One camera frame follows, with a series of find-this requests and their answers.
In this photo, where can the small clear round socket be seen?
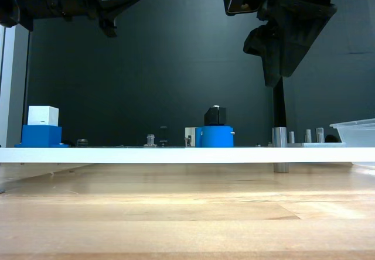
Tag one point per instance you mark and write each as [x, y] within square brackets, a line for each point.
[150, 140]

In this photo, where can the grey window frame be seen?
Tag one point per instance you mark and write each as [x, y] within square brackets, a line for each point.
[14, 96]

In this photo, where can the white taskboard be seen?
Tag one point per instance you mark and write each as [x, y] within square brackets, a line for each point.
[175, 154]

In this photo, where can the blue round connector holder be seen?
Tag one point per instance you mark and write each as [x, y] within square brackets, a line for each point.
[216, 137]

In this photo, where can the thick silver metal cylinder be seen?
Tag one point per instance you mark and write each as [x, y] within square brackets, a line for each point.
[279, 137]

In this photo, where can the grey metal plate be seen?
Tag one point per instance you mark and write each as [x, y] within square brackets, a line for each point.
[316, 145]

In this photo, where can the white connector housing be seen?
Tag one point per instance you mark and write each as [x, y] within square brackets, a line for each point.
[190, 132]

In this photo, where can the clear plastic tub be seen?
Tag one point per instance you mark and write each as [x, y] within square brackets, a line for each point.
[357, 134]

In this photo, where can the medium silver peg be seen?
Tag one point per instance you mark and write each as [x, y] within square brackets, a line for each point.
[308, 135]

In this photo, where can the thin silver peg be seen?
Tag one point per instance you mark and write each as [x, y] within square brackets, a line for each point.
[291, 137]

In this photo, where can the black D-sub connector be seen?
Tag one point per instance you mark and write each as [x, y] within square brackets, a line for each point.
[215, 116]

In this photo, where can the white cube block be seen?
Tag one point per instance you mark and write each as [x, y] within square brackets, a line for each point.
[41, 115]

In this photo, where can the blue square holder base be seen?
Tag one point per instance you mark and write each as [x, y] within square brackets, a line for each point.
[41, 137]

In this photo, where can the wide silver peg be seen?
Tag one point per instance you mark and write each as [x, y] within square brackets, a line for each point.
[320, 134]

